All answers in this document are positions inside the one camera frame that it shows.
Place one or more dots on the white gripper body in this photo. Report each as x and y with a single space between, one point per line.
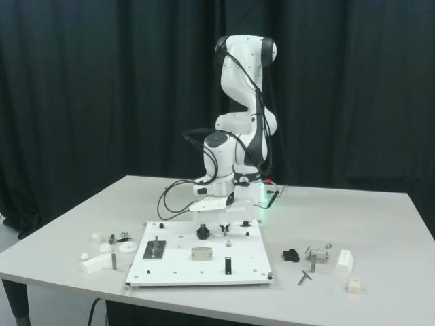
243 208

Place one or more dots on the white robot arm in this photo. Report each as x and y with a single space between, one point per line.
234 85

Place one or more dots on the grey peg holder with holes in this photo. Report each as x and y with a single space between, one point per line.
319 254

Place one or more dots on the long white peg holder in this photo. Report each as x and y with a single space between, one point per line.
95 265

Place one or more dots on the black D-SUB plug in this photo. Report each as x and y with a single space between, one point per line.
203 232

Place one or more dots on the thin black rod red tag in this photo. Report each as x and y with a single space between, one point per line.
274 198

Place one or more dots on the white task board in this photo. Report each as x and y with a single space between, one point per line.
200 271

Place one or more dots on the white large gear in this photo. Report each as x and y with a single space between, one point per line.
127 248

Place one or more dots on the small plug with metal tip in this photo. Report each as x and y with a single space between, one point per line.
111 238

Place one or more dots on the tall white holder with holes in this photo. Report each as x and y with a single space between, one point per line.
344 263

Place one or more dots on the white medium gear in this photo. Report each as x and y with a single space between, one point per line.
105 248

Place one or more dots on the small white holder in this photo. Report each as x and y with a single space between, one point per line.
97 237
353 286

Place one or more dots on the white small gear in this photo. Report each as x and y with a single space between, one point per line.
84 256

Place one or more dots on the black curtains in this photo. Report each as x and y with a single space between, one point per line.
85 85

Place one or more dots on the black table leg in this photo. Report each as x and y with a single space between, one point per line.
15 302

